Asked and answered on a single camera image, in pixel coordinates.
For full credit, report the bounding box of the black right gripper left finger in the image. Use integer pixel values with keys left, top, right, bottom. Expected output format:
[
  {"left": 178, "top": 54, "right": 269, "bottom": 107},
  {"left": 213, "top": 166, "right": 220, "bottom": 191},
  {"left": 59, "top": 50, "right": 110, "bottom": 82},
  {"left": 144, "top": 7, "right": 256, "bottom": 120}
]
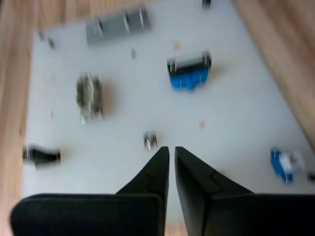
[{"left": 10, "top": 147, "right": 170, "bottom": 236}]

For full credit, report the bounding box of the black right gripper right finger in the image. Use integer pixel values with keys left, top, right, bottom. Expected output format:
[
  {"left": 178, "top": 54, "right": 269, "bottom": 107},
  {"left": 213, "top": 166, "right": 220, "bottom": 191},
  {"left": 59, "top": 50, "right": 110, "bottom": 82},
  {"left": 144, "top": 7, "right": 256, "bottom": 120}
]
[{"left": 174, "top": 147, "right": 315, "bottom": 236}]

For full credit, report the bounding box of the small silver metal connector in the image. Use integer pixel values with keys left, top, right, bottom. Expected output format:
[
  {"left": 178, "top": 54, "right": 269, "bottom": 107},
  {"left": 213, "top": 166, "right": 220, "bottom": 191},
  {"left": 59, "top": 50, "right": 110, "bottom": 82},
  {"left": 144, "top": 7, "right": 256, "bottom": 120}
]
[{"left": 142, "top": 130, "right": 158, "bottom": 151}]

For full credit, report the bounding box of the beige connector hub socket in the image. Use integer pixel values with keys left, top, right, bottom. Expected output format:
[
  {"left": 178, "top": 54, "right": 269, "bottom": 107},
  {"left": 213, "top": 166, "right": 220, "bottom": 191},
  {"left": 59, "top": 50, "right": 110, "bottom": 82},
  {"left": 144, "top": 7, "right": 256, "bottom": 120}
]
[{"left": 75, "top": 71, "right": 105, "bottom": 125}]

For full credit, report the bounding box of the small blue white socket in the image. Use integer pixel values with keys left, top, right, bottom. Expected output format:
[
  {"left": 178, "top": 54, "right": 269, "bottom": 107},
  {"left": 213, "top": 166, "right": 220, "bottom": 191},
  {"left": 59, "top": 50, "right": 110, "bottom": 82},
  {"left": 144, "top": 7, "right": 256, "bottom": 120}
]
[{"left": 270, "top": 147, "right": 305, "bottom": 184}]

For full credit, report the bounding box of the white plastic board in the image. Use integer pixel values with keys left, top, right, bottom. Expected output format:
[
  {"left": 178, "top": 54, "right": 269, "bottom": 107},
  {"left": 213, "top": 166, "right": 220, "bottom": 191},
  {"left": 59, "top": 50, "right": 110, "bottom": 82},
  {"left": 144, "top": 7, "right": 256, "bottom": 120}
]
[{"left": 21, "top": 0, "right": 315, "bottom": 197}]

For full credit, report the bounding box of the silver metal bar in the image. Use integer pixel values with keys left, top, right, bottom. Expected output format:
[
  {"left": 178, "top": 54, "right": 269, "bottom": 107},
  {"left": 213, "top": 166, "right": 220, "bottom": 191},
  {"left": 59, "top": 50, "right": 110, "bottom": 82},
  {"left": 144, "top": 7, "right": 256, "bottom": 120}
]
[{"left": 167, "top": 50, "right": 213, "bottom": 76}]

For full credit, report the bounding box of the grey metal plate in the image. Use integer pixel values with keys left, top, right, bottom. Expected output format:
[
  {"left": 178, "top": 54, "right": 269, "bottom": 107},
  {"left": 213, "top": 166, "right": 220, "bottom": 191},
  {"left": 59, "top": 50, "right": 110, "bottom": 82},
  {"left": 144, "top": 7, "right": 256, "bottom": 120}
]
[{"left": 85, "top": 6, "right": 153, "bottom": 47}]

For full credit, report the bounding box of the black plastic bracket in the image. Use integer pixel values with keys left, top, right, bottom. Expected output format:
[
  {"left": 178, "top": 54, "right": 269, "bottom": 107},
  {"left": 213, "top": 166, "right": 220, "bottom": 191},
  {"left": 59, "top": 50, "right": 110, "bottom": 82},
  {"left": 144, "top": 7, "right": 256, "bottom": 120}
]
[{"left": 22, "top": 144, "right": 62, "bottom": 170}]

